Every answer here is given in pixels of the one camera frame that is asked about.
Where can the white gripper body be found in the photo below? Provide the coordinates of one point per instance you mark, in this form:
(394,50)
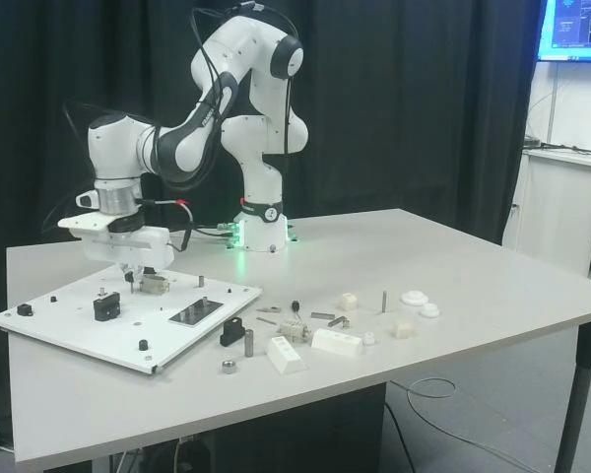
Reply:
(138,249)

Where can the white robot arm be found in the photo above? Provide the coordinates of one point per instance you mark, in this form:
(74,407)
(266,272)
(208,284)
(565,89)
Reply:
(256,148)

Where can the white peg holder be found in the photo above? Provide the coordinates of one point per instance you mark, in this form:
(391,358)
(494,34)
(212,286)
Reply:
(336,342)
(285,356)

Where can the thin metal round peg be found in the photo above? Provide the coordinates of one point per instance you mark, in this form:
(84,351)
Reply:
(384,301)

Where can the white task board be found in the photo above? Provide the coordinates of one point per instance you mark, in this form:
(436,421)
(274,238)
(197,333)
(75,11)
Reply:
(79,335)

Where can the black plug block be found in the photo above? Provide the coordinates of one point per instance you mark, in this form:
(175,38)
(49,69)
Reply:
(231,334)

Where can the thin metal pin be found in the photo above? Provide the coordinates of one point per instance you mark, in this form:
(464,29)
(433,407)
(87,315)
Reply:
(263,320)

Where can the metal bolt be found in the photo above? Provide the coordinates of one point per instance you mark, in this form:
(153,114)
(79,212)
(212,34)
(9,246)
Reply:
(228,367)

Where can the flat metal key piece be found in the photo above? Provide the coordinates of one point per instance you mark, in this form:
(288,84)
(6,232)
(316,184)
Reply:
(322,315)
(268,310)

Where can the small black plug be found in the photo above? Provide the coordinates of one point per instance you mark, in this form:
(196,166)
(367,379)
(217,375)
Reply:
(295,306)

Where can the cream plastic block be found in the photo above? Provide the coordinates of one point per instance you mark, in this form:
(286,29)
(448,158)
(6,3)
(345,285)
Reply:
(348,301)
(402,329)

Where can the white large gear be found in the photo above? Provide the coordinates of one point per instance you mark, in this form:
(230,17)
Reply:
(413,299)

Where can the white medium gear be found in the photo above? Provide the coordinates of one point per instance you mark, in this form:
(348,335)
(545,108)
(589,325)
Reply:
(430,311)

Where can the black curtain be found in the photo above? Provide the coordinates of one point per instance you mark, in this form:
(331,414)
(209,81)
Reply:
(399,123)

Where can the white cabinet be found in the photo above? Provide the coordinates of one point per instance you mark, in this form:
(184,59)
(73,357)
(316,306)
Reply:
(556,212)

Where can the black table leg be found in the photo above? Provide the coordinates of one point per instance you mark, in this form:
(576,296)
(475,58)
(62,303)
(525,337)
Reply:
(578,394)

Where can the blue screen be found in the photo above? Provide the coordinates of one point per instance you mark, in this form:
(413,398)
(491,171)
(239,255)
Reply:
(578,27)

